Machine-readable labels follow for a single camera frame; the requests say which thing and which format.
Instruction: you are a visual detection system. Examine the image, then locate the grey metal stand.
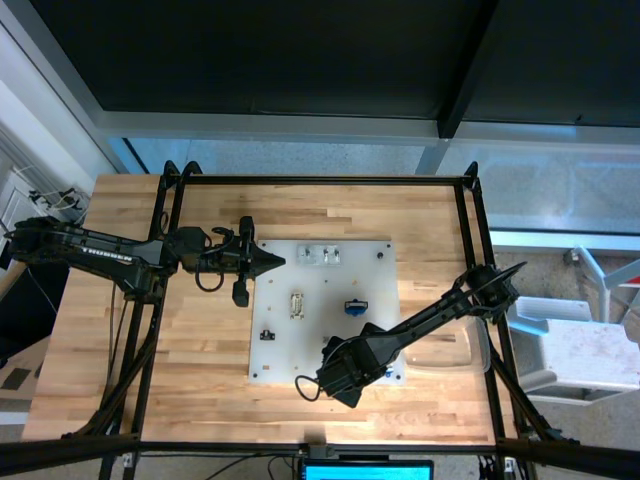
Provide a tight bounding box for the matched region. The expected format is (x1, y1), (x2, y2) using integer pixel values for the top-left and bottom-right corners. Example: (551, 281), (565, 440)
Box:
(563, 244), (640, 321)

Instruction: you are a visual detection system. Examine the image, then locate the black aluminium frame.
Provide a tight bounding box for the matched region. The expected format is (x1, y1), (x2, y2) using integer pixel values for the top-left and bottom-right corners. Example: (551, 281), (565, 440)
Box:
(0, 159), (640, 480)

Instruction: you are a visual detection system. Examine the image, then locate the clear plastic tub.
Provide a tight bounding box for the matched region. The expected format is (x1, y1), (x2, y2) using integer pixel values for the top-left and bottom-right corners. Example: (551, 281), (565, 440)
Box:
(402, 318), (493, 375)

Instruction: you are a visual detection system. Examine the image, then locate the white mounting board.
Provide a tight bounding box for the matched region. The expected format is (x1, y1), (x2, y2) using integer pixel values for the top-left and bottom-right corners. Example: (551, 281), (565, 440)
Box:
(248, 239), (408, 386)

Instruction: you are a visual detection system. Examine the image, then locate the black white cable bundle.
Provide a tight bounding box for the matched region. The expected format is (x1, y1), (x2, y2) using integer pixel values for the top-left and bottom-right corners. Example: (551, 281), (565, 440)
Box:
(27, 187), (87, 214)

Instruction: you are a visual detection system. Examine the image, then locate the thin black cable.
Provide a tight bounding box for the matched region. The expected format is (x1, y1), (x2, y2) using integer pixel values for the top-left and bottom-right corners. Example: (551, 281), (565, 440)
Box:
(484, 259), (529, 281)

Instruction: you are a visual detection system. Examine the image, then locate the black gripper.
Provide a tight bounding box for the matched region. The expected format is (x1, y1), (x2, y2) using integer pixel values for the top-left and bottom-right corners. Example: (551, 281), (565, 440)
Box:
(315, 335), (390, 409)
(200, 215), (287, 308)

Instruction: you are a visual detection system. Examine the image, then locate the small black camera box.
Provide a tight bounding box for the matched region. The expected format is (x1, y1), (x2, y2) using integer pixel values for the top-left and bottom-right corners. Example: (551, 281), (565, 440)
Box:
(301, 433), (332, 459)

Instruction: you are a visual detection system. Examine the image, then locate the white plastic cart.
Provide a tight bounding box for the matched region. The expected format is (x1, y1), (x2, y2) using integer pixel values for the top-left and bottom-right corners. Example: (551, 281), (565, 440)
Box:
(507, 294), (640, 407)

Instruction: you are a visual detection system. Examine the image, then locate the screen with blue edge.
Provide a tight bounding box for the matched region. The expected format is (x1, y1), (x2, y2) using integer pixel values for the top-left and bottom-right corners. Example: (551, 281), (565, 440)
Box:
(298, 459), (435, 480)

